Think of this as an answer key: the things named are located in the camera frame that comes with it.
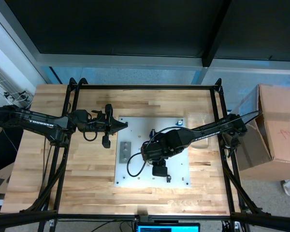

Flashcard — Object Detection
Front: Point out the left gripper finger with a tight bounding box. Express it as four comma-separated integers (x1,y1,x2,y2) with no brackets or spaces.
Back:
113,125,129,135
112,116,129,127

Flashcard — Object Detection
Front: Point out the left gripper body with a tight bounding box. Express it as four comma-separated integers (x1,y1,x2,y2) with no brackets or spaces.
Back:
96,103,116,149

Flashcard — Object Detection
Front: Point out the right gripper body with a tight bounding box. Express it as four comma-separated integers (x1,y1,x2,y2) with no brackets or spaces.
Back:
141,129,192,178

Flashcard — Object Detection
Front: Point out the clear plastic container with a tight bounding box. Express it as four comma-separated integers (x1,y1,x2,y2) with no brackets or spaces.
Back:
186,112,219,151

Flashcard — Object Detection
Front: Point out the grey metal peg plate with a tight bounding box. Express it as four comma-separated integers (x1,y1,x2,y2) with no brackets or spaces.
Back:
119,140,132,164

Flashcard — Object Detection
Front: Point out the white task board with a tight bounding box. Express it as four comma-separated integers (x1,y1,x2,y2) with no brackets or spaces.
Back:
114,116,192,188

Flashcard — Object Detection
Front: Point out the blue screen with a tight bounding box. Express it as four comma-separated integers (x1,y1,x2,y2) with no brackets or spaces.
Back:
134,222,201,232

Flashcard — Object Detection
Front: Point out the cardboard box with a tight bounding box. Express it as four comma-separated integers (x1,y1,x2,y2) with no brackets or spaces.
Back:
228,83,290,182

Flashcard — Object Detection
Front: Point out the black looped cable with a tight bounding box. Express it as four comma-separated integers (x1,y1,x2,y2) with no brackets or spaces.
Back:
126,151,149,178

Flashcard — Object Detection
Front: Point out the black frame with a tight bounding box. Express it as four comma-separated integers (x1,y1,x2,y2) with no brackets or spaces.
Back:
0,77,276,232

